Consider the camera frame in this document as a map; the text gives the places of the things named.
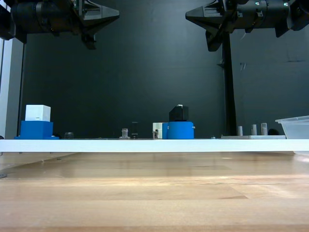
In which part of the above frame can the white taskboard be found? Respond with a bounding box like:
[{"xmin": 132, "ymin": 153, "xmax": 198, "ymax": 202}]
[{"xmin": 0, "ymin": 139, "xmax": 309, "ymax": 153}]

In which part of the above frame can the black block with silver top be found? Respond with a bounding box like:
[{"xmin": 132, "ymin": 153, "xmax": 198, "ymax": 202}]
[{"xmin": 169, "ymin": 104, "xmax": 189, "ymax": 121}]

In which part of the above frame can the white cube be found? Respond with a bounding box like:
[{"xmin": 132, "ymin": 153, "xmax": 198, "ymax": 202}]
[{"xmin": 25, "ymin": 104, "xmax": 52, "ymax": 122}]

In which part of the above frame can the blue round holder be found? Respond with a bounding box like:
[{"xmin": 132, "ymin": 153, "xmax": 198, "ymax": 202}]
[{"xmin": 162, "ymin": 121, "xmax": 196, "ymax": 140}]

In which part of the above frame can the black socket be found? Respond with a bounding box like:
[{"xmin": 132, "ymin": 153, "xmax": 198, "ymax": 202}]
[{"xmin": 131, "ymin": 122, "xmax": 140, "ymax": 139}]

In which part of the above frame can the blue square base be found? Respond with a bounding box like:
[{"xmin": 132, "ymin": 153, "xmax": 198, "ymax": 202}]
[{"xmin": 14, "ymin": 120, "xmax": 60, "ymax": 140}]

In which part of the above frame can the white connector housing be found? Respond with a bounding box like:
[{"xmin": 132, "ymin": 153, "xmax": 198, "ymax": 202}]
[{"xmin": 152, "ymin": 122, "xmax": 169, "ymax": 140}]

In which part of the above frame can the clear plastic tub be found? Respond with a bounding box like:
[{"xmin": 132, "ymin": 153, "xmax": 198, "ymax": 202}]
[{"xmin": 275, "ymin": 116, "xmax": 309, "ymax": 155}]

